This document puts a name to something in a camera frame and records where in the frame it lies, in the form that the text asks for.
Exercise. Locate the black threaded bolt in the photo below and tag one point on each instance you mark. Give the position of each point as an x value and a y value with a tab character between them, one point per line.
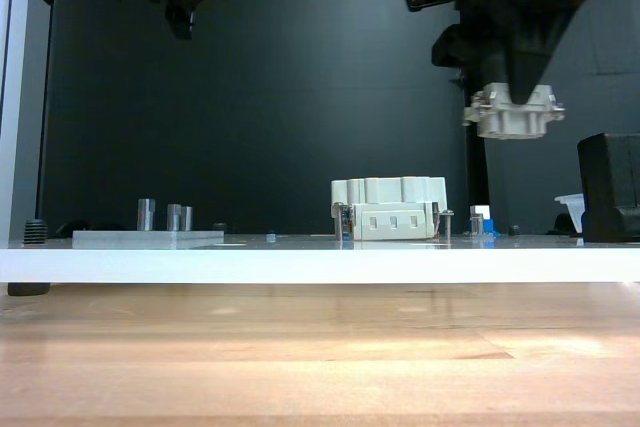
35	233

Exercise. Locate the white board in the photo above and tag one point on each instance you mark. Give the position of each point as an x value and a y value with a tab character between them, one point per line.
320	264

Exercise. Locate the black wall post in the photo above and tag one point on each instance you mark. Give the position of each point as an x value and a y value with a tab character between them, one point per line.
477	187

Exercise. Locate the black screw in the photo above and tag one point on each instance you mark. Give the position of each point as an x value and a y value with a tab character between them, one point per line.
515	231
219	227

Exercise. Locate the blue mount with white block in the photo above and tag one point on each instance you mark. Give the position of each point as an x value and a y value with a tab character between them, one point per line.
481	227

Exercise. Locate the small pale nut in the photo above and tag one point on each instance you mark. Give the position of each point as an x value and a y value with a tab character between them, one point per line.
271	236

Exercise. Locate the tall steel post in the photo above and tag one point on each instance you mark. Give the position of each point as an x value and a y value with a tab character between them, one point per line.
146	214

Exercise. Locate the silver hub screw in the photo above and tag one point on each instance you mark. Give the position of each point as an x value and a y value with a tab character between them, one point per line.
446	227

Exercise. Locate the black rubber foot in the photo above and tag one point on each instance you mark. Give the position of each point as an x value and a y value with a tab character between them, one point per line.
27	289

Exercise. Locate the short steel post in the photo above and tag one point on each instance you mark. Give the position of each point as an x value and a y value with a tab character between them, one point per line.
173	217
187	219

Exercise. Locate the beige HAN10E hub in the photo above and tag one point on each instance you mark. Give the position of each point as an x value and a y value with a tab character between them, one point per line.
390	197

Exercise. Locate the black connector block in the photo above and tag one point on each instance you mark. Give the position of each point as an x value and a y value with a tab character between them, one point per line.
610	187

